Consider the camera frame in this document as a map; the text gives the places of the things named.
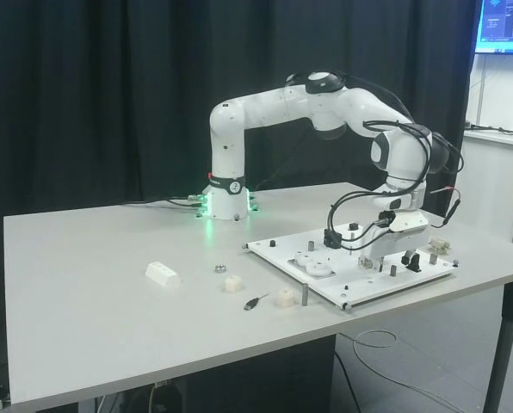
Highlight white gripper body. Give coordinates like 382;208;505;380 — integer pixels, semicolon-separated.
358;225;431;262

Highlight beige plug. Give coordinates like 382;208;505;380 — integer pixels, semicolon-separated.
428;237;452;256

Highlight black curtain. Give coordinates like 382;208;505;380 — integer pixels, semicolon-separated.
0;0;484;384

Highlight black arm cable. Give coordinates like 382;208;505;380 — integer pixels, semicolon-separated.
342;72;463;176

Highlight dark table leg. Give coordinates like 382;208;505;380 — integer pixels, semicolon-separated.
483;281;513;413

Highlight white task board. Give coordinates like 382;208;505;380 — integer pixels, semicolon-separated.
241;210;460;311

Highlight white cabinet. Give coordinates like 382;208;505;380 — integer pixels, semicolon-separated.
458;127;513;250

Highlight blue monitor screen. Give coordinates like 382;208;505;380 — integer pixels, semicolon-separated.
474;0;513;55

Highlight black USB plug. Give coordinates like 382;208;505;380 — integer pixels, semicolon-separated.
244;292;269;312

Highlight thin black rod with red tag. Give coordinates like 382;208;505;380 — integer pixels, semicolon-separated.
428;185;462;227

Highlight black base cables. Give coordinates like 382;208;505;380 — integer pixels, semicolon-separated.
127;194;207;210

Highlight grey floor cable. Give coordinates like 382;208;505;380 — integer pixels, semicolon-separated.
337;329;501;413

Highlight white long holder with holes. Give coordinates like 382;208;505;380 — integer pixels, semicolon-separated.
145;260;182;291

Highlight black looped gripper cable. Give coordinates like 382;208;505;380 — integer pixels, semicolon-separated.
327;187;399;252

